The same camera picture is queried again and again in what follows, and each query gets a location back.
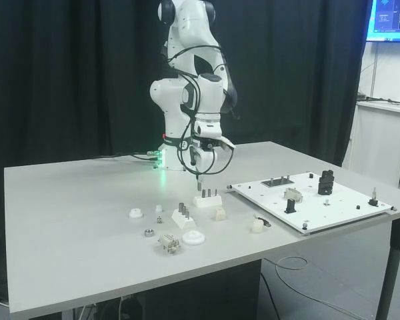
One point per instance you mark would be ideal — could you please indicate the large metal square peg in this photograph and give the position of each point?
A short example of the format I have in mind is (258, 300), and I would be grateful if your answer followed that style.
(199, 187)

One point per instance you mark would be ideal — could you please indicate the white task board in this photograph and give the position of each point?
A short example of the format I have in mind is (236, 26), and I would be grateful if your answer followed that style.
(346, 213)

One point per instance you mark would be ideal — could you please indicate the white cabinet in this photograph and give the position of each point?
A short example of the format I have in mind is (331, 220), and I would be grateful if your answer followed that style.
(380, 140)

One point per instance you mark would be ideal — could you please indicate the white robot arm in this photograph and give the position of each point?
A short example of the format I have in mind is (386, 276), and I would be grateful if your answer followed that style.
(168, 96)

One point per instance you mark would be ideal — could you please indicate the blue screen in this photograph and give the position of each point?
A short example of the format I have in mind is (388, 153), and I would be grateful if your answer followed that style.
(393, 20)

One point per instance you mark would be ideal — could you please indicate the black table leg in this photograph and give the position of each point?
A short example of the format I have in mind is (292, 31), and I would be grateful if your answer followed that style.
(395, 253)

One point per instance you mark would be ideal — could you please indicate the metal BNC plug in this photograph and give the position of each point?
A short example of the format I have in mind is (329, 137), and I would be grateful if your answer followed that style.
(159, 219)

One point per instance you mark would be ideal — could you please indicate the white peg holder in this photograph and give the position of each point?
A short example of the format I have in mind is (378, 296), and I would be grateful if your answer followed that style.
(208, 202)
(181, 221)

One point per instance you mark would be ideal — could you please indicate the black D-SUB plug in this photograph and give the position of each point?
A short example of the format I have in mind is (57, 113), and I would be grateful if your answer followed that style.
(326, 186)

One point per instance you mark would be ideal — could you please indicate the beige waterproof plug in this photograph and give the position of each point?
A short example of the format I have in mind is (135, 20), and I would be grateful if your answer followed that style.
(166, 244)

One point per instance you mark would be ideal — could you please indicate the white small gear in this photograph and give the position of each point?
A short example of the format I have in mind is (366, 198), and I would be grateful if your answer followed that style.
(158, 208)

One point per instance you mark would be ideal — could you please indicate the black curtains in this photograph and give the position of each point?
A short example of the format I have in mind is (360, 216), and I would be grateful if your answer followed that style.
(53, 66)

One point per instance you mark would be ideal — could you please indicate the metal nut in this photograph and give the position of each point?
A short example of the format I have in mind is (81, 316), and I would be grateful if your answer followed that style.
(149, 233)

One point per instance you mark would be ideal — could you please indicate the black USB plug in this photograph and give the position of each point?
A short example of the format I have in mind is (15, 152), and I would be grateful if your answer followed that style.
(266, 222)

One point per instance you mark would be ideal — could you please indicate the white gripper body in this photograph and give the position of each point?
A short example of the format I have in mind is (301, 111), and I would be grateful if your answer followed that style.
(210, 161)

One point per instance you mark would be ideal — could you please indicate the large metal round peg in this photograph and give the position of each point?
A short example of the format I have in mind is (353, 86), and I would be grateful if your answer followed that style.
(180, 207)

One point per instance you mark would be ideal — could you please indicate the white medium gear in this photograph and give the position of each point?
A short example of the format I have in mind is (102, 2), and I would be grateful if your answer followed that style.
(135, 213)

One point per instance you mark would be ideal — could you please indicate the white plug holder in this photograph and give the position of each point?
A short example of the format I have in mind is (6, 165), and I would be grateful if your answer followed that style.
(219, 214)
(257, 226)

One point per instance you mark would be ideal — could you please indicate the white large gear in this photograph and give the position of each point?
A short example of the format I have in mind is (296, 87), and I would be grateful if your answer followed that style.
(193, 238)

